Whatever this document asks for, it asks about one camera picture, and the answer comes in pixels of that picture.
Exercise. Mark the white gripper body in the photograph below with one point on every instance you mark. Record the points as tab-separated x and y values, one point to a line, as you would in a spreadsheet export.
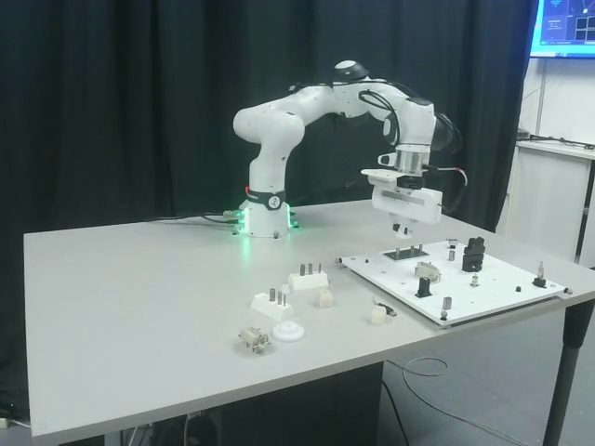
409	204

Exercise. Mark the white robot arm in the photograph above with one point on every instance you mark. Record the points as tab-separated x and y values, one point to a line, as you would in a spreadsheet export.
269	186

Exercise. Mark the white large gear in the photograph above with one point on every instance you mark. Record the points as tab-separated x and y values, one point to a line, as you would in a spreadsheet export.
288	332

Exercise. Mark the black D-SUB plug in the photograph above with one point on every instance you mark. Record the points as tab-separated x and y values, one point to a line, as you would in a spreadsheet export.
473	255

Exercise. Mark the black USB plug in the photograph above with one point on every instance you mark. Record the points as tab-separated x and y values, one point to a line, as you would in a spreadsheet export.
387	309

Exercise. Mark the metal BNC plug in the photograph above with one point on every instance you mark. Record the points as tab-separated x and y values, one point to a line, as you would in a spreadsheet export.
475	280

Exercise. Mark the small white plug holder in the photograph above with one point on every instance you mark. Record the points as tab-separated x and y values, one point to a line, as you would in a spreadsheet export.
377	317

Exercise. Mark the white cube holder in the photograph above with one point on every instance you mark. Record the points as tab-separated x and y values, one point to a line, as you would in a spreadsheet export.
324	298

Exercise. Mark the white peg holder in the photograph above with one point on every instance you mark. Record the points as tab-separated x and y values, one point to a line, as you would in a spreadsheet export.
309	280
272	306

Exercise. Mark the white task board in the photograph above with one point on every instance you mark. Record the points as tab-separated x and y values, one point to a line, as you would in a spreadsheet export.
493	288

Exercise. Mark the metal bolt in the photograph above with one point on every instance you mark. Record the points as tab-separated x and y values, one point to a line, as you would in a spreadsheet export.
539	275

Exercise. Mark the white cabinet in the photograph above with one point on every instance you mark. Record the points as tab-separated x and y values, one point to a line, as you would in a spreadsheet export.
548	200

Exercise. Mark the grey waterproof plug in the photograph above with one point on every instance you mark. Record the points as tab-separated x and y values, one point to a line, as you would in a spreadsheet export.
253	339

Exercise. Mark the black table leg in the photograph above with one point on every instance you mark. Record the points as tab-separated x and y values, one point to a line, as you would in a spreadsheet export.
567	362

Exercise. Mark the blue screen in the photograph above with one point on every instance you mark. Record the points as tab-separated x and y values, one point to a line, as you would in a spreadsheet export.
564	28

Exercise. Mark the black curtains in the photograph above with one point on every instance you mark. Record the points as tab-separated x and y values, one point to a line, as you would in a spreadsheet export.
116	93

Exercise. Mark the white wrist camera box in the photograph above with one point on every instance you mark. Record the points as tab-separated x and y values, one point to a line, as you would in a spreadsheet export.
387	160

